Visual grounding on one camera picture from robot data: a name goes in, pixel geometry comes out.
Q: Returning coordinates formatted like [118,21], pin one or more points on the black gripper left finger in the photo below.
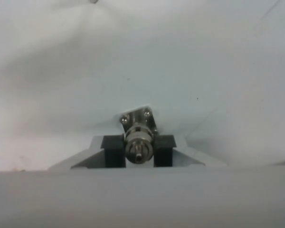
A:
[114,152]

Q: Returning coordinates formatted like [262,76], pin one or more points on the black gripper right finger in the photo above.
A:
[164,152]

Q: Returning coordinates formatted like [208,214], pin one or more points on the metal BNC plug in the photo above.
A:
[139,148]

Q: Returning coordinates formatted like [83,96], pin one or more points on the white task board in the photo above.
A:
[142,59]

